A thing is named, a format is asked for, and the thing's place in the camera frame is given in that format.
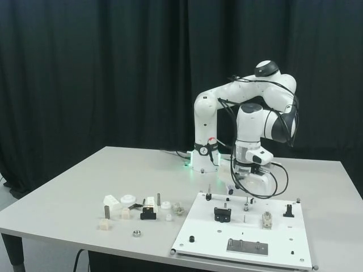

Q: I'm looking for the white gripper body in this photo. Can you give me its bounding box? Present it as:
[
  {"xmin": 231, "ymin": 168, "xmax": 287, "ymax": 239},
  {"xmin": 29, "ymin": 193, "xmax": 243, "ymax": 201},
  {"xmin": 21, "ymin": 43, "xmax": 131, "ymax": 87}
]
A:
[{"xmin": 225, "ymin": 169, "xmax": 275, "ymax": 199}]

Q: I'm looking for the white task board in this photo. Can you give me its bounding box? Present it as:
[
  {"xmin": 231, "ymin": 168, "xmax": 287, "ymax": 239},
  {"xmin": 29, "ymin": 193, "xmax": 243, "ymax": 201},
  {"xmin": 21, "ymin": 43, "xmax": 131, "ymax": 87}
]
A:
[{"xmin": 170, "ymin": 191, "xmax": 318, "ymax": 271}]

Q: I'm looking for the thin black rod red tag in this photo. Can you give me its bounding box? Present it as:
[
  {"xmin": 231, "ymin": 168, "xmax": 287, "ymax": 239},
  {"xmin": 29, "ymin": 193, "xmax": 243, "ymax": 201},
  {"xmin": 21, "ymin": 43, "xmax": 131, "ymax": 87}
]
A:
[{"xmin": 206, "ymin": 137, "xmax": 218, "ymax": 167}]

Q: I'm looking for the metal waterproof plug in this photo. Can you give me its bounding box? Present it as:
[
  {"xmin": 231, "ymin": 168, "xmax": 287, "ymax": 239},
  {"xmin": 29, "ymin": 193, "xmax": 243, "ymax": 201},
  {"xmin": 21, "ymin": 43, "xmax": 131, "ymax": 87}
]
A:
[{"xmin": 172, "ymin": 201, "xmax": 187, "ymax": 216}]

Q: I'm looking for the black D-SUB plug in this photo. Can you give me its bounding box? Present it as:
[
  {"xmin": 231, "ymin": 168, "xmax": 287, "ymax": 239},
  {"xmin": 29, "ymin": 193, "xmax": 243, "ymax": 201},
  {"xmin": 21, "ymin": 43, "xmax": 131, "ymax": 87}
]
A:
[{"xmin": 140, "ymin": 206, "xmax": 158, "ymax": 221}]

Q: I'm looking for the white rectangular holder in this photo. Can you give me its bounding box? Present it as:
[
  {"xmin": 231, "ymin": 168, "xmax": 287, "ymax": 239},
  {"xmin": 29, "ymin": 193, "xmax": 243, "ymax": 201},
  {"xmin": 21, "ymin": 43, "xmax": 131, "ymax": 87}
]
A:
[{"xmin": 102, "ymin": 194, "xmax": 120, "ymax": 212}]

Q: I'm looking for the black curtain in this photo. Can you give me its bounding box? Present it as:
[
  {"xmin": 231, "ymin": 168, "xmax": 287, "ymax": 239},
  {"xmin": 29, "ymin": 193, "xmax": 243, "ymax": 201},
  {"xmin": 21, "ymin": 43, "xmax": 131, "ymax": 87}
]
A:
[{"xmin": 0, "ymin": 0, "xmax": 363, "ymax": 193}]

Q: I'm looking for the dark table leg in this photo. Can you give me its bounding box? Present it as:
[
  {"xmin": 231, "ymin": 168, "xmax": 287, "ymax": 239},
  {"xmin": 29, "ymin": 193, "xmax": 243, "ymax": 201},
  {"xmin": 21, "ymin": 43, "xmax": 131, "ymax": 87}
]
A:
[{"xmin": 1, "ymin": 232, "xmax": 25, "ymax": 272}]

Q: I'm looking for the black base cable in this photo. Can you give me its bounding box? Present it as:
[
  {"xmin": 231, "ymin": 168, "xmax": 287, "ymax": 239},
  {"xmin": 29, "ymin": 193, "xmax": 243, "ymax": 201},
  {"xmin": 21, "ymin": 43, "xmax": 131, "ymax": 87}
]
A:
[{"xmin": 160, "ymin": 148, "xmax": 193, "ymax": 159}]

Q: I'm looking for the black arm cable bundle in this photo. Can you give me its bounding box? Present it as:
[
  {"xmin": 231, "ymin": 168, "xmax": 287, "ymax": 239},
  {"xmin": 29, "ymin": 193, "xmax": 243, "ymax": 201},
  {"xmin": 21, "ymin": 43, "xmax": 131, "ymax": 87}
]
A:
[{"xmin": 217, "ymin": 74, "xmax": 300, "ymax": 199}]

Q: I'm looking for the black floor cable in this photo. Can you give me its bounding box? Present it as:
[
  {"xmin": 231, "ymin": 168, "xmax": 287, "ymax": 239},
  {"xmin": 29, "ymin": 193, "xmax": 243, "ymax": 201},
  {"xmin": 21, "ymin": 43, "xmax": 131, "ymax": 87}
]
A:
[{"xmin": 74, "ymin": 248, "xmax": 88, "ymax": 272}]

